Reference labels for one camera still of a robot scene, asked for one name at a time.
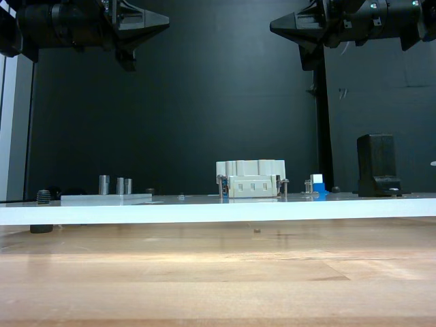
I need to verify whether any aluminium bar holder plate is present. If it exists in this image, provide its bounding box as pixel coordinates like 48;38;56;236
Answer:
60;193;153;206

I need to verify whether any white taskboard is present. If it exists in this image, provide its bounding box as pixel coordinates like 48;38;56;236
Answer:
0;192;436;226

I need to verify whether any small blue holder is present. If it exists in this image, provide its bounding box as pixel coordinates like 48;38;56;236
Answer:
301;183;330;199

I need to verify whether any beige multi-pin connector housing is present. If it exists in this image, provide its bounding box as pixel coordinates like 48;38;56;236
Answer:
215;159;285;198

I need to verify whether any black vertical post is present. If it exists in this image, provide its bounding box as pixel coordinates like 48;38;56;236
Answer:
305;47;337;193

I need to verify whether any black USB socket mount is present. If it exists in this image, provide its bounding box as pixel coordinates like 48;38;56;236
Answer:
356;134;412;198

